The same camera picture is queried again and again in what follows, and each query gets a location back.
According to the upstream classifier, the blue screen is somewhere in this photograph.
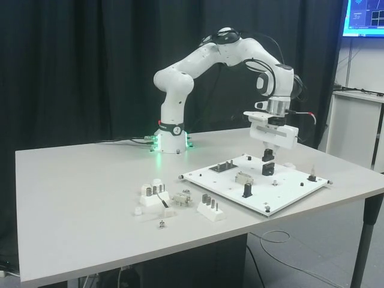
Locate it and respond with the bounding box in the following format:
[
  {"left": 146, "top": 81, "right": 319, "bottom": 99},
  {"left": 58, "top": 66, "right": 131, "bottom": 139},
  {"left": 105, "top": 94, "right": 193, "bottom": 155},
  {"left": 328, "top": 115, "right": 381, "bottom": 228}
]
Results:
[{"left": 341, "top": 0, "right": 384, "bottom": 39}]

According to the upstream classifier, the black base cable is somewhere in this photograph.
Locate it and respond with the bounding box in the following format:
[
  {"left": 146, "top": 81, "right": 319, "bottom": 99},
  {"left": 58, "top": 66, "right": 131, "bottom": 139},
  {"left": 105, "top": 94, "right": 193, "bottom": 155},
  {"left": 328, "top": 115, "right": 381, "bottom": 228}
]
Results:
[{"left": 103, "top": 136, "right": 160, "bottom": 147}]

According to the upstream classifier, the white square peg holder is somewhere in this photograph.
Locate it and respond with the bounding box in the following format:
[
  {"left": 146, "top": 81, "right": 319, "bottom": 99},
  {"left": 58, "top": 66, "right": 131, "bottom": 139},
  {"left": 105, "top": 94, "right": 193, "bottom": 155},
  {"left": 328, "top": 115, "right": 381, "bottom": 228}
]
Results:
[{"left": 196, "top": 201, "right": 226, "bottom": 223}]

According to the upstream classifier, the black table leg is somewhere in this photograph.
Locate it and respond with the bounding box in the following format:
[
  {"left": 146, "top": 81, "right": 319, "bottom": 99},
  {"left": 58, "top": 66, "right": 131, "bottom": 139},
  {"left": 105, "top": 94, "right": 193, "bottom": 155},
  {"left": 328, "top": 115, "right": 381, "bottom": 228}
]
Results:
[{"left": 359, "top": 191, "right": 379, "bottom": 284}]

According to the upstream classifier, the white cabinet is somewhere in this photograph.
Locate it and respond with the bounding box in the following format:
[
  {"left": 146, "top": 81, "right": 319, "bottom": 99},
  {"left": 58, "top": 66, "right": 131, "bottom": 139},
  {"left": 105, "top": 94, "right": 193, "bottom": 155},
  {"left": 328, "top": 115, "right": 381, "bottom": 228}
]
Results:
[{"left": 325, "top": 89, "right": 384, "bottom": 174}]

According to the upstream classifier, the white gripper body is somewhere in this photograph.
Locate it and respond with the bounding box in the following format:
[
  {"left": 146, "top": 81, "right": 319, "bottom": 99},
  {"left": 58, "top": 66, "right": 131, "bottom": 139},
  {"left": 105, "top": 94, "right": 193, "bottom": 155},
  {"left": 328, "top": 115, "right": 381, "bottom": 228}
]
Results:
[{"left": 249, "top": 121, "right": 299, "bottom": 149}]

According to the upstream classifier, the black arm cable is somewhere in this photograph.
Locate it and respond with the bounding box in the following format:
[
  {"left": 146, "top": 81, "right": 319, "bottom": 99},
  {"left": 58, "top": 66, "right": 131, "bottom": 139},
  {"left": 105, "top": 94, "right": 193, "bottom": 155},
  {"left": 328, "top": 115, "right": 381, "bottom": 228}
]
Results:
[{"left": 199, "top": 28, "right": 308, "bottom": 100}]

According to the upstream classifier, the black Ethernet plug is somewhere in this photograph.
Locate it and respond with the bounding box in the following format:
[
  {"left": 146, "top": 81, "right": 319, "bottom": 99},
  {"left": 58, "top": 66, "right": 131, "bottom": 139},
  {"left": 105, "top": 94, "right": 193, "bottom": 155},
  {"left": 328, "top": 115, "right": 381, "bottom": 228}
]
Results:
[{"left": 154, "top": 191, "right": 170, "bottom": 209}]

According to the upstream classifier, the grey floor cable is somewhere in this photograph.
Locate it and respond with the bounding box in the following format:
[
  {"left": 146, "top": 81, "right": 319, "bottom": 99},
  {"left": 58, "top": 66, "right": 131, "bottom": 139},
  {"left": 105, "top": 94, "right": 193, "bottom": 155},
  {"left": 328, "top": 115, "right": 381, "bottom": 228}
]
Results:
[{"left": 259, "top": 229, "right": 302, "bottom": 272}]

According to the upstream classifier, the white task board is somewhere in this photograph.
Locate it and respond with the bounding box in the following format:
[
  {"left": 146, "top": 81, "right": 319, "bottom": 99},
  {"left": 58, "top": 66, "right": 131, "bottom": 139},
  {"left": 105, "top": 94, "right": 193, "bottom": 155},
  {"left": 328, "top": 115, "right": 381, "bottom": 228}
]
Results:
[{"left": 179, "top": 153, "right": 333, "bottom": 217}]

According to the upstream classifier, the white round peg holder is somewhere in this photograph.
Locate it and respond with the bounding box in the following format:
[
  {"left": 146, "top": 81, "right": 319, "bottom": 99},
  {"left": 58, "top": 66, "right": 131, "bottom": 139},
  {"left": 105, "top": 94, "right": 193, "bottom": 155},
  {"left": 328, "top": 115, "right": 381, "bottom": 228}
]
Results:
[{"left": 140, "top": 191, "right": 169, "bottom": 208}]

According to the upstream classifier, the black curtain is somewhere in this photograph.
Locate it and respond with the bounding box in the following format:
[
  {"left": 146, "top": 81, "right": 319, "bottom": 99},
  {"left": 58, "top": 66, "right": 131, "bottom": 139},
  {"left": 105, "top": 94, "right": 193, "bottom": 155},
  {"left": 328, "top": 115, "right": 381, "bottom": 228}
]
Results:
[{"left": 0, "top": 0, "right": 346, "bottom": 262}]

